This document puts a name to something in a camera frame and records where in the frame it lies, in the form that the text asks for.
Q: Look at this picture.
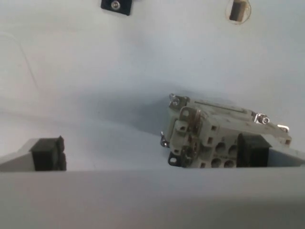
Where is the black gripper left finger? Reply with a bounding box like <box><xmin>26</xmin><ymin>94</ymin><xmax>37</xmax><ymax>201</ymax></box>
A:
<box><xmin>0</xmin><ymin>135</ymin><xmax>68</xmax><ymax>172</ymax></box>

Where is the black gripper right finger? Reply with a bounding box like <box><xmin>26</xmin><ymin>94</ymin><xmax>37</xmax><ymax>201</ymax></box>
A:
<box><xmin>237</xmin><ymin>132</ymin><xmax>305</xmax><ymax>168</ymax></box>

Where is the grey waterproof plug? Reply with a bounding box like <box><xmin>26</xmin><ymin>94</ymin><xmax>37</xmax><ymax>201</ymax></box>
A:
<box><xmin>168</xmin><ymin>106</ymin><xmax>293</xmax><ymax>169</ymax></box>

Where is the white task board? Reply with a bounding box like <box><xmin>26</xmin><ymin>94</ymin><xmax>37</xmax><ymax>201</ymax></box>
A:
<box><xmin>0</xmin><ymin>0</ymin><xmax>305</xmax><ymax>172</ymax></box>

